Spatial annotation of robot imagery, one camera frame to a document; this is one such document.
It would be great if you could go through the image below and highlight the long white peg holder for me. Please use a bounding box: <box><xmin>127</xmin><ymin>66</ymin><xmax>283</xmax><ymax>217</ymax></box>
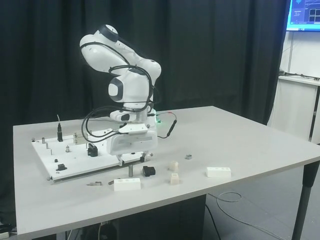
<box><xmin>113</xmin><ymin>177</ymin><xmax>142</xmax><ymax>193</ymax></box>
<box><xmin>205</xmin><ymin>166</ymin><xmax>232</xmax><ymax>179</ymax></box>

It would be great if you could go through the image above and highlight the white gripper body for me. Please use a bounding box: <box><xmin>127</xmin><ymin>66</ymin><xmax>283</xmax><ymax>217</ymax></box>
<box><xmin>106</xmin><ymin>129</ymin><xmax>159</xmax><ymax>158</ymax></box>

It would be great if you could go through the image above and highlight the black looped gripper cable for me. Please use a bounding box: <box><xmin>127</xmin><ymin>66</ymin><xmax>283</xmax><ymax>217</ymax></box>
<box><xmin>82</xmin><ymin>106</ymin><xmax>126</xmax><ymax>145</ymax></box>

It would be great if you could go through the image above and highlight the black table leg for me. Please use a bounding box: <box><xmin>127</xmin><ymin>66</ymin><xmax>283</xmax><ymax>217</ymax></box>
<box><xmin>291</xmin><ymin>159</ymin><xmax>320</xmax><ymax>240</ymax></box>

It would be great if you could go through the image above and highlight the white task board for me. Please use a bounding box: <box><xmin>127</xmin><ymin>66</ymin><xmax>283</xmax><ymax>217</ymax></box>
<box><xmin>30</xmin><ymin>126</ymin><xmax>158</xmax><ymax>183</ymax></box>

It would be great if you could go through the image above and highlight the black D-SUB plug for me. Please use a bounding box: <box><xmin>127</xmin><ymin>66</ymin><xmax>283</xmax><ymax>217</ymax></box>
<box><xmin>142</xmin><ymin>165</ymin><xmax>157</xmax><ymax>177</ymax></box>

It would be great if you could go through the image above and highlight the thin wire with red tag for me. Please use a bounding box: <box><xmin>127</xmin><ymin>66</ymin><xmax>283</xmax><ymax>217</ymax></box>
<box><xmin>149</xmin><ymin>110</ymin><xmax>176</xmax><ymax>122</ymax></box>

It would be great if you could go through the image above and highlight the grey floor cable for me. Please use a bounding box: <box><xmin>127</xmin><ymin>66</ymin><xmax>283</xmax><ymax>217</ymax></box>
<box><xmin>215</xmin><ymin>191</ymin><xmax>296</xmax><ymax>232</ymax></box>

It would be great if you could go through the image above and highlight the black curtain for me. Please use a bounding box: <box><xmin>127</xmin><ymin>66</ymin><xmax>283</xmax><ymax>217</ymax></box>
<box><xmin>0</xmin><ymin>0</ymin><xmax>289</xmax><ymax>225</ymax></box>

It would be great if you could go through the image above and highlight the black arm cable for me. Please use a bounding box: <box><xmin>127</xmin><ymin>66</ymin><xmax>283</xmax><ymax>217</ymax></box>
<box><xmin>81</xmin><ymin>41</ymin><xmax>158</xmax><ymax>111</ymax></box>

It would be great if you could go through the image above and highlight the blue screen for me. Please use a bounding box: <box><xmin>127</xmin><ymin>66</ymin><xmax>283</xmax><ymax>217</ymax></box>
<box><xmin>285</xmin><ymin>0</ymin><xmax>320</xmax><ymax>32</ymax></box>

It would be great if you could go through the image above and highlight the black waterproof plug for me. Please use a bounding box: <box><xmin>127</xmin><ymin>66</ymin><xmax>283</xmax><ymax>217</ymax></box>
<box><xmin>56</xmin><ymin>114</ymin><xmax>64</xmax><ymax>143</ymax></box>

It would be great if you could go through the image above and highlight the thin black rod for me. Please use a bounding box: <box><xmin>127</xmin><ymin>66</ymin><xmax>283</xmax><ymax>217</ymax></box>
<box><xmin>166</xmin><ymin>119</ymin><xmax>179</xmax><ymax>138</ymax></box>

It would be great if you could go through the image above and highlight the white cabinet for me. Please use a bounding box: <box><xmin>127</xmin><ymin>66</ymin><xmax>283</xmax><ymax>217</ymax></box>
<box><xmin>268</xmin><ymin>73</ymin><xmax>320</xmax><ymax>146</ymax></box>

